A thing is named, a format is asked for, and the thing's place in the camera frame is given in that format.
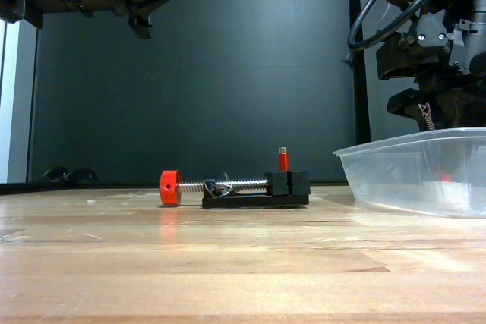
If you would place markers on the small white block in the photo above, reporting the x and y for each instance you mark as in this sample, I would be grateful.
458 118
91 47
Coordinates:
457 195

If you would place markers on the black clamp with red knob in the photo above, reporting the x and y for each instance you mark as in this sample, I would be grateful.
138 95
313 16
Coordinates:
288 187

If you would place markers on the clear plastic tub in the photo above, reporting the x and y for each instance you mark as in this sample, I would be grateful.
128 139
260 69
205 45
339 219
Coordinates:
379 172

